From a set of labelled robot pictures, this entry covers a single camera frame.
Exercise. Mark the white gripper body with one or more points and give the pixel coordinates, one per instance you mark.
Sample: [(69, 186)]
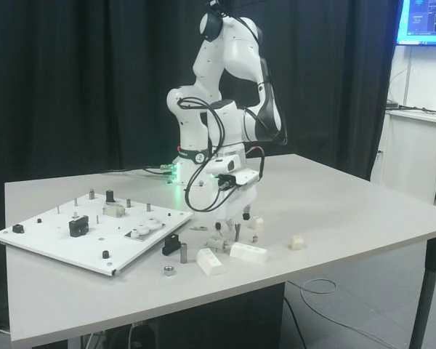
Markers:
[(236, 200)]

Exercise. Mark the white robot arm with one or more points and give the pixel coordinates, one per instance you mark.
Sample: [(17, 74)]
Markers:
[(236, 47)]

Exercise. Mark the metal square peg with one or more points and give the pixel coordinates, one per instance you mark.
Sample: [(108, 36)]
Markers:
[(238, 232)]

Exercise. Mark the long white peg holder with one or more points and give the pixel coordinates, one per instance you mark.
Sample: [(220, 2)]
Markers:
[(210, 262), (249, 252)]

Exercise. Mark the thick metal round peg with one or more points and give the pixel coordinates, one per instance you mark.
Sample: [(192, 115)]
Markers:
[(184, 252), (91, 193)]

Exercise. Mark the small white holder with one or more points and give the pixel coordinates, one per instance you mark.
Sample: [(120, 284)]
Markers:
[(297, 243), (257, 222)]

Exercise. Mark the flat white mounting plate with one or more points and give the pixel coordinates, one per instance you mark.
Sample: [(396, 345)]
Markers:
[(249, 176)]

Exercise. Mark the white waterproof plug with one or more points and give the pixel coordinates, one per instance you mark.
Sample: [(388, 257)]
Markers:
[(215, 243)]

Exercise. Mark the metal USB plug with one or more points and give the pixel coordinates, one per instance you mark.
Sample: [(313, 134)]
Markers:
[(198, 228)]

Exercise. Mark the black D-SUB plug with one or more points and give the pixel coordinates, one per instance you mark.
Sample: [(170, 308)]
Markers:
[(171, 246)]

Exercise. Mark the white large gear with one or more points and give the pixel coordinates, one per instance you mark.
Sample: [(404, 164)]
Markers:
[(152, 222)]

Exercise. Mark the metal bolt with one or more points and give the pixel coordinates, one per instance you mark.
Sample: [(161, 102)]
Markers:
[(167, 271)]

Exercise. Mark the white medium gear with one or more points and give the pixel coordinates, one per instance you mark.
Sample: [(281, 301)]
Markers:
[(141, 230)]

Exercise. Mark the white small gear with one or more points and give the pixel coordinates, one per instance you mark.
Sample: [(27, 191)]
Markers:
[(133, 234)]

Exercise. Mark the white cabinet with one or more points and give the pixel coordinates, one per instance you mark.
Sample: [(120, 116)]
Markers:
[(410, 156)]

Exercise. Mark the dark table leg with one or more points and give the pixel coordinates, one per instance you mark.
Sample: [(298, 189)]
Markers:
[(430, 276)]

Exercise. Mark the white task board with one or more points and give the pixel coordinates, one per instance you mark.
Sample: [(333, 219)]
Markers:
[(47, 247)]

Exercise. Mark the black curtains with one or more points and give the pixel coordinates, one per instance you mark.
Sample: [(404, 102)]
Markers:
[(58, 72)]

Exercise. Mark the blue screen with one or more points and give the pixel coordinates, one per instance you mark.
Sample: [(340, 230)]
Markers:
[(425, 22)]

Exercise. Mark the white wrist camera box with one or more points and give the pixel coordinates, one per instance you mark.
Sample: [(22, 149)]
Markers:
[(219, 163)]

